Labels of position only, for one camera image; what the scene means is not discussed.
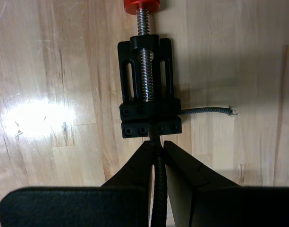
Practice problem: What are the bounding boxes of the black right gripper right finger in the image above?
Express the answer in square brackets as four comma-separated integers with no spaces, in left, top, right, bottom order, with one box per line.
[164,140,245,227]

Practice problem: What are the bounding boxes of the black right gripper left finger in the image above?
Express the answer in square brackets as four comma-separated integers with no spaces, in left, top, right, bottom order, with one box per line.
[101,141,160,227]

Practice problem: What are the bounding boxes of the black vise with red knob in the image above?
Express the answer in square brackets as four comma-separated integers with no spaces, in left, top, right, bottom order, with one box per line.
[117,0,183,140]

